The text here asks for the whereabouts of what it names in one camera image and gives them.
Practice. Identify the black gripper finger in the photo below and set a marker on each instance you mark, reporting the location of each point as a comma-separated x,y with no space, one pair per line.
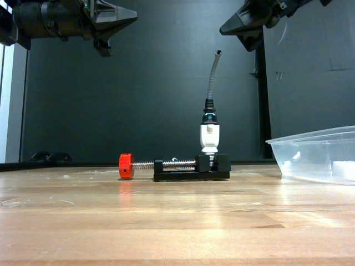
111,12
108,29
249,27
247,14

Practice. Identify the white receptacle socket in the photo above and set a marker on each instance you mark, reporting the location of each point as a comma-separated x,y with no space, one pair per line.
210,138

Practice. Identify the clear plastic tub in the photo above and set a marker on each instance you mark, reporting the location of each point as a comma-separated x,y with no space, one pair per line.
305,160

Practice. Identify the black clamp with red knob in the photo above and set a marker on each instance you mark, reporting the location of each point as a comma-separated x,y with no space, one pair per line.
191,171

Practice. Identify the small white block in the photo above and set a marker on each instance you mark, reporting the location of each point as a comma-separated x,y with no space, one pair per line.
344,168

